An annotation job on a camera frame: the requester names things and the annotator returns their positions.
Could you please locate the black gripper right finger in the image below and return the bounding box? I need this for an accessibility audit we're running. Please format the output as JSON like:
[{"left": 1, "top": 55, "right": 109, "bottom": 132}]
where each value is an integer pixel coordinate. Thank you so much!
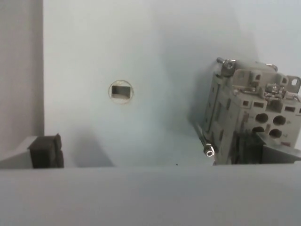
[{"left": 231, "top": 130, "right": 301, "bottom": 166}]

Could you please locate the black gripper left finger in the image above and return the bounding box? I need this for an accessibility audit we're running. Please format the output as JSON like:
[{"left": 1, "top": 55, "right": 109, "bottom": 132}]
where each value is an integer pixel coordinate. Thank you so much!
[{"left": 0, "top": 132, "right": 65, "bottom": 169}]

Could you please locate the grey waterproof plug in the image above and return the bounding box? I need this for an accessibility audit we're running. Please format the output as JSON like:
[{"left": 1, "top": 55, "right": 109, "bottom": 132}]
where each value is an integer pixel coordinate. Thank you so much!
[{"left": 201, "top": 57, "right": 301, "bottom": 166}]

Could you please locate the white task board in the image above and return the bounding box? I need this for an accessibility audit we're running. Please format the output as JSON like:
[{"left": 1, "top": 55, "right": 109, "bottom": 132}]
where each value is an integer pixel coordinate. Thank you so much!
[{"left": 43, "top": 0, "right": 301, "bottom": 169}]

